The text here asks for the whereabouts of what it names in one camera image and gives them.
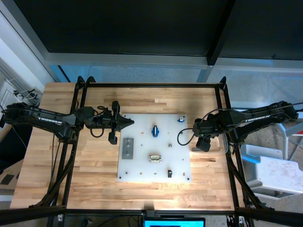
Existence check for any black table frame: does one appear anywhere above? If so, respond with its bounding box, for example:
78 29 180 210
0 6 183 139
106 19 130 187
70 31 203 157
28 75 276 227

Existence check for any pale blue plastic bin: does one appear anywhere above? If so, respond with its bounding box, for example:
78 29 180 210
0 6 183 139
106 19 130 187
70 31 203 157
240 144 263 164

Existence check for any grey aluminium holder plate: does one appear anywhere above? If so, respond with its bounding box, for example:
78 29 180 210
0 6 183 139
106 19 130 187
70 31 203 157
121 137 134 160

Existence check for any blue screen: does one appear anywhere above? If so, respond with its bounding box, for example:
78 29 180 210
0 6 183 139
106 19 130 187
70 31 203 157
143 217 206 227

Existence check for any black looped cable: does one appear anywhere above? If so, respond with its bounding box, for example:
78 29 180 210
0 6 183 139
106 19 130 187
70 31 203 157
89 126 105 139
177 128 197 146

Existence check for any white cable bundle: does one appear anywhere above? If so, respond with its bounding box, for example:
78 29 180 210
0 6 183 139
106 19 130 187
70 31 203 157
13 88 42 100

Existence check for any white task board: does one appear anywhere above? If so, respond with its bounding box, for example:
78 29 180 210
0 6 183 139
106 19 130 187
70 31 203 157
117 113 191 183

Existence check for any black wall post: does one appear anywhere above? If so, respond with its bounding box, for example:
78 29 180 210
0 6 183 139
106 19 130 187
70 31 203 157
206 0 237 66

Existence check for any white stained box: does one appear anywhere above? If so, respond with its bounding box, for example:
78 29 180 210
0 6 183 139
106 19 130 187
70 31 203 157
246 155 303 198

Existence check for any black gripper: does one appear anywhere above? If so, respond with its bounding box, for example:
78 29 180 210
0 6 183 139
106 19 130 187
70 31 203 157
101 101 135 145
193 115 219 153

